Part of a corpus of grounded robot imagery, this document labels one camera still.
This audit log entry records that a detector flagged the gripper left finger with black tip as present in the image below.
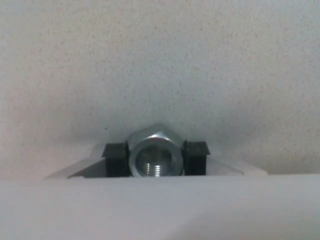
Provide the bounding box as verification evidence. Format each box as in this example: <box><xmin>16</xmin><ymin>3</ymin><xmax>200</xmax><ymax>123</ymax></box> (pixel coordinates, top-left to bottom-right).
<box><xmin>44</xmin><ymin>141</ymin><xmax>129</xmax><ymax>179</ymax></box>

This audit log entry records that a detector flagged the gripper right finger with black tip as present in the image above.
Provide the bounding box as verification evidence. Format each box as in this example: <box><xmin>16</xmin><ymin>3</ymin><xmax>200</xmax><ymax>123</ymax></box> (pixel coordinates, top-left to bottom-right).
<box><xmin>183</xmin><ymin>140</ymin><xmax>247</xmax><ymax>177</ymax></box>

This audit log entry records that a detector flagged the metal hex bolt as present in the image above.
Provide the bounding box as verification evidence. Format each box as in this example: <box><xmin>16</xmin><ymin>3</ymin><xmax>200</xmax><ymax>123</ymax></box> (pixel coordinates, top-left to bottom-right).
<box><xmin>126</xmin><ymin>123</ymin><xmax>188</xmax><ymax>178</ymax></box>

